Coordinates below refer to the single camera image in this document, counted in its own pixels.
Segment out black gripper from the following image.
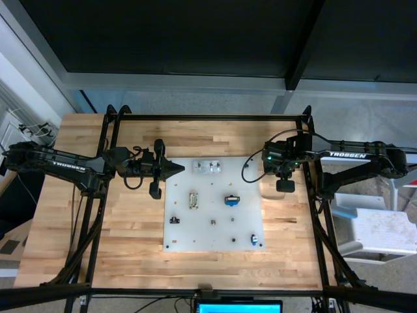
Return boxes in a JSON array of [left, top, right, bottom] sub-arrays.
[[140, 139, 186, 200], [276, 164, 296, 194]]

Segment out clear aluminium block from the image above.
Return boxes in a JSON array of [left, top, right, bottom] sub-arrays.
[[194, 159, 222, 175]]

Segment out white plastic board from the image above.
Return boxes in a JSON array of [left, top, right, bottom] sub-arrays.
[[162, 156, 268, 252]]

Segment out blue-edged screen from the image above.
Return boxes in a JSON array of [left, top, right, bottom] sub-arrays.
[[194, 299, 283, 313]]

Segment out brown cardboard box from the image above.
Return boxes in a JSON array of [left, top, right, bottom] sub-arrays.
[[0, 217, 35, 278]]

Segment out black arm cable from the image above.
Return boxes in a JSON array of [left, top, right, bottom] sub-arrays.
[[122, 174, 145, 190], [241, 129, 296, 184]]

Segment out loose cable bundle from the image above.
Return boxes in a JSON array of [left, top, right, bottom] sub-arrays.
[[16, 121, 56, 140]]

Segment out black upright post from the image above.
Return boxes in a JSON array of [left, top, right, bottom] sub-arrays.
[[285, 0, 326, 91]]

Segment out black table frame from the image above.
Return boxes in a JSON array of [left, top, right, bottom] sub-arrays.
[[0, 104, 417, 313]]

